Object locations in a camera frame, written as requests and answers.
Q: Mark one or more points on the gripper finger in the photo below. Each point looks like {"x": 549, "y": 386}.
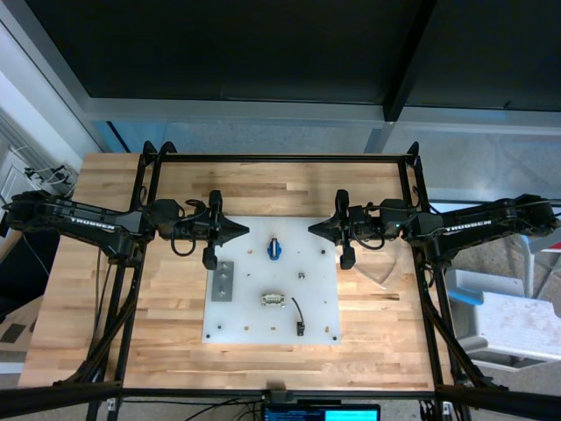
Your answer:
{"x": 230, "y": 224}
{"x": 229, "y": 235}
{"x": 329, "y": 235}
{"x": 329, "y": 224}

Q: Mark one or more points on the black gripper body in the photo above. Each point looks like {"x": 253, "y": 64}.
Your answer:
{"x": 213, "y": 228}
{"x": 350, "y": 226}

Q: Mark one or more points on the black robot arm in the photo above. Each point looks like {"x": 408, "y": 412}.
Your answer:
{"x": 87, "y": 221}
{"x": 473, "y": 226}

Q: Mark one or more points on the beige multi-pin connector housing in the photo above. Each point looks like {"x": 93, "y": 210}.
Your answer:
{"x": 272, "y": 300}

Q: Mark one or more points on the grey metal bar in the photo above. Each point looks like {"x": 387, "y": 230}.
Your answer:
{"x": 217, "y": 283}

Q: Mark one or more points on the clear plastic tub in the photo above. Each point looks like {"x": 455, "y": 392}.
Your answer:
{"x": 381, "y": 272}

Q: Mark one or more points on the white plastic board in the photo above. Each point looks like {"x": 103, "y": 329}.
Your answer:
{"x": 263, "y": 320}

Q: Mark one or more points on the laptop screen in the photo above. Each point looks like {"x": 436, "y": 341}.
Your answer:
{"x": 320, "y": 413}

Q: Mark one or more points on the white step stool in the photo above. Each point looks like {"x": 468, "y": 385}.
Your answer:
{"x": 517, "y": 324}

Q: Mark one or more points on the blue plastic connector mount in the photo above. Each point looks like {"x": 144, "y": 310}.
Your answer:
{"x": 268, "y": 252}

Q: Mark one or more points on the black aluminium frame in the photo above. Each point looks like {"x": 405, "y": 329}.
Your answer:
{"x": 263, "y": 157}

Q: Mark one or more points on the black table-level camera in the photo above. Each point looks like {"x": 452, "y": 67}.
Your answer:
{"x": 280, "y": 392}

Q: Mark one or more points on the black backdrop post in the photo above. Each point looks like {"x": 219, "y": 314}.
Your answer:
{"x": 407, "y": 66}

